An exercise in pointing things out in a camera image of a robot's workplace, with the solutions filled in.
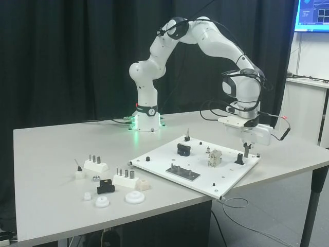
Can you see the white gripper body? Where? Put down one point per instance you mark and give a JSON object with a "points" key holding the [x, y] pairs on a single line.
{"points": [[259, 135]]}

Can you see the largest metal square peg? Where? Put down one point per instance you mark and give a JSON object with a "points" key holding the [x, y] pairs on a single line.
{"points": [[246, 153]]}

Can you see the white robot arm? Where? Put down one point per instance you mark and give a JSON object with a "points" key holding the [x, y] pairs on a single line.
{"points": [[149, 90]]}

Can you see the thick metal round peg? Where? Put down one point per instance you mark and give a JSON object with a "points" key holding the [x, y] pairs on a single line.
{"points": [[132, 175]]}

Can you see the medium metal round peg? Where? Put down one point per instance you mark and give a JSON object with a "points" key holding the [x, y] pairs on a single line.
{"points": [[126, 173]]}

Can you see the white round peg holder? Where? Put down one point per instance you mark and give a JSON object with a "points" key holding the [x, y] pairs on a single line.
{"points": [[126, 182]]}

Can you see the thick metal square peg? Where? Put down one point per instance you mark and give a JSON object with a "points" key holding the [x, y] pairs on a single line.
{"points": [[98, 160]]}

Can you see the white square peg holder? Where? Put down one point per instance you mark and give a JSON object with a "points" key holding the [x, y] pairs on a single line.
{"points": [[96, 167]]}

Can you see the medium metal square peg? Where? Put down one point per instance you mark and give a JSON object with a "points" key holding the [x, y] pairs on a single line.
{"points": [[94, 159]]}

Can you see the thin black rod red tag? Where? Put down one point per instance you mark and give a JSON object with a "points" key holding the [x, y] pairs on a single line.
{"points": [[285, 133]]}

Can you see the flat white mounting plate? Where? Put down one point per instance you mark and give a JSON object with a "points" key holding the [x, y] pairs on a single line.
{"points": [[231, 121]]}

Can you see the white task board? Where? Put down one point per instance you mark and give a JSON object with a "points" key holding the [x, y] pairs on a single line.
{"points": [[226, 172]]}

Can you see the white cabinet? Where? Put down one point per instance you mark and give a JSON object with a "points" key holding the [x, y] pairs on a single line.
{"points": [[306, 110]]}

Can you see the grey upright plug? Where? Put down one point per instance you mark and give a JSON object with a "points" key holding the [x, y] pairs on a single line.
{"points": [[187, 133]]}

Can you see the dark table leg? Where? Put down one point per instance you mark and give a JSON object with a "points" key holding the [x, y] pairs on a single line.
{"points": [[312, 205]]}

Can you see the cream cube holder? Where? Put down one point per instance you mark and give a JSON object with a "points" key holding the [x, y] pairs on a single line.
{"points": [[144, 184]]}

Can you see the white large gear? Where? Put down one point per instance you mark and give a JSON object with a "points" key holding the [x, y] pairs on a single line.
{"points": [[135, 198]]}

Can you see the blue screen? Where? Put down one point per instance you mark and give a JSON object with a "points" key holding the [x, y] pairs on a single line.
{"points": [[313, 15]]}

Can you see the black D-SUB plug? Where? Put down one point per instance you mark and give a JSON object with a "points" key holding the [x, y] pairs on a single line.
{"points": [[105, 187]]}

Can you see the metal bolt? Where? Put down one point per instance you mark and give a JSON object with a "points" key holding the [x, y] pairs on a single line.
{"points": [[95, 177]]}

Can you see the white medium gear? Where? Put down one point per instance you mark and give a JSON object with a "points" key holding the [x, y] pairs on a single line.
{"points": [[102, 202]]}

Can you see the white small gear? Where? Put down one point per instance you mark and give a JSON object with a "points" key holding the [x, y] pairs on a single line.
{"points": [[87, 196]]}

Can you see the black curtain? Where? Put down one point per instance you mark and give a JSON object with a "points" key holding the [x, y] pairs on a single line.
{"points": [[64, 64]]}

